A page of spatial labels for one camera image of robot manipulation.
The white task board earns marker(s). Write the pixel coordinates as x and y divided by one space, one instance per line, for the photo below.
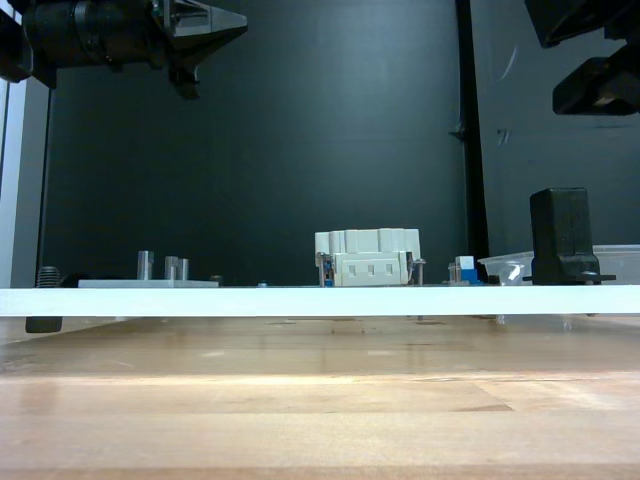
320 302

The black rubber foot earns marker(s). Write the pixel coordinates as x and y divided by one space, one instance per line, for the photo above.
44 324

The small metal bracket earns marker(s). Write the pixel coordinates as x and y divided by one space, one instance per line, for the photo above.
453 274

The short steel bar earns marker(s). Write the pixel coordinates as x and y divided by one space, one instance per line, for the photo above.
170 267
145 265
184 270

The black socket block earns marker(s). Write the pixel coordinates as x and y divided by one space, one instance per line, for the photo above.
557 235

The grey metal plate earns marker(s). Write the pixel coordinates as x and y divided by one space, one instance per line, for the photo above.
125 283

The beige connector housing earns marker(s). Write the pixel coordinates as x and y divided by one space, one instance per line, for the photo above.
367 250

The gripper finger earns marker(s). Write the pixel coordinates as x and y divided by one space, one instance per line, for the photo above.
225 22
210 47

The blue clamp base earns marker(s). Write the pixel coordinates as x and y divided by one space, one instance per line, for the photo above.
327 274

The clear plastic tub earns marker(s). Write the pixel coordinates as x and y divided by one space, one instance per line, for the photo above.
620 260

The small blue white connector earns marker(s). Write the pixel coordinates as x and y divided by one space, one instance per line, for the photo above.
469 272

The black aluminium frame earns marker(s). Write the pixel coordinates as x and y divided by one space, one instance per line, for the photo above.
475 200

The black screw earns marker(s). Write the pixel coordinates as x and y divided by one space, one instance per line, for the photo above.
496 279
48 277

